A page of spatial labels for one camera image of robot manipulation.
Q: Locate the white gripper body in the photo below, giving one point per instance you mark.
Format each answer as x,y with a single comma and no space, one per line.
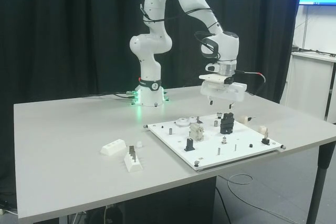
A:
223,90

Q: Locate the white small gear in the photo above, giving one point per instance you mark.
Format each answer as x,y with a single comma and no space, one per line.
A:
139,144

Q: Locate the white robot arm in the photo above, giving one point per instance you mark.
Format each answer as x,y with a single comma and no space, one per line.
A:
149,58

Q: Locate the white medium gear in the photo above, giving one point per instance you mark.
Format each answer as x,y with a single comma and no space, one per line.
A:
192,119

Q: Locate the white large gear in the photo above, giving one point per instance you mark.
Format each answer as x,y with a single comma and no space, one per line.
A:
183,122

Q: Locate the black D-SUB plug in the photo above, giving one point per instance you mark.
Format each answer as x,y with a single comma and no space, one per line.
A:
227,124

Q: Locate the metal BNC plug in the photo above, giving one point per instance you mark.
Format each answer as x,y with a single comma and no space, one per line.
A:
224,140

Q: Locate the metal USB plug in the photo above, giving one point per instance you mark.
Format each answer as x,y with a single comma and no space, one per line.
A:
266,134

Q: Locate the white task board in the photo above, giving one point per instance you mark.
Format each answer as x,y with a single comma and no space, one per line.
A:
210,153

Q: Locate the white cabinet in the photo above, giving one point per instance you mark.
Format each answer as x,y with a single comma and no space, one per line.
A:
307,85

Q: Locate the white holder with pegs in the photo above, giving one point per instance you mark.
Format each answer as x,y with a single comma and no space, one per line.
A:
134,166

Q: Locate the empty white peg holder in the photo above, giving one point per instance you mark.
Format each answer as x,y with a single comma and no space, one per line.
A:
113,147

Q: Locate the black table leg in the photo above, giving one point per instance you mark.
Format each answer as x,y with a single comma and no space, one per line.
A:
319,182

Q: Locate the black curtain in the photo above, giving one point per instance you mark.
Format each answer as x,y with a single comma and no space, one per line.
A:
65,30

